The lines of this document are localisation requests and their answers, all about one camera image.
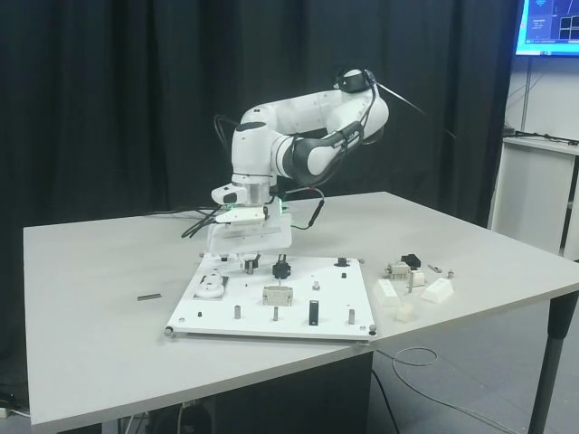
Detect white task board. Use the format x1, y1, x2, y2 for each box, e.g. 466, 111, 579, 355
165, 250, 380, 347

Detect blue screen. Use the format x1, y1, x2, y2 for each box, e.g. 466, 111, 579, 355
514, 0, 579, 59

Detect black curtains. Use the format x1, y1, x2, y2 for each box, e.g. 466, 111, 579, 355
0, 0, 517, 290

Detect grey floor cable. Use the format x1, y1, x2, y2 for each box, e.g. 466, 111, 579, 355
379, 346, 579, 426

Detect metal connector housing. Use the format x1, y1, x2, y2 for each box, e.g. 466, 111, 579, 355
383, 260, 411, 279

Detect metal D-SUB plug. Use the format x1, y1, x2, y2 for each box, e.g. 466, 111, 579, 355
261, 284, 294, 308

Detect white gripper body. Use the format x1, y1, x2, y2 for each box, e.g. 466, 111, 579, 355
205, 213, 293, 255

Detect white wedge peg holder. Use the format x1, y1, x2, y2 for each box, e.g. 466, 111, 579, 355
375, 278, 400, 308
420, 278, 455, 303

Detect white large gear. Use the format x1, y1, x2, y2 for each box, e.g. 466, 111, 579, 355
194, 278, 226, 299

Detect thin black rod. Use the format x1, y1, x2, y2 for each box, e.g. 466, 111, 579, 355
308, 197, 327, 230

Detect white cabinet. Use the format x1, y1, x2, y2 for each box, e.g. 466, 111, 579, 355
487, 134, 579, 262

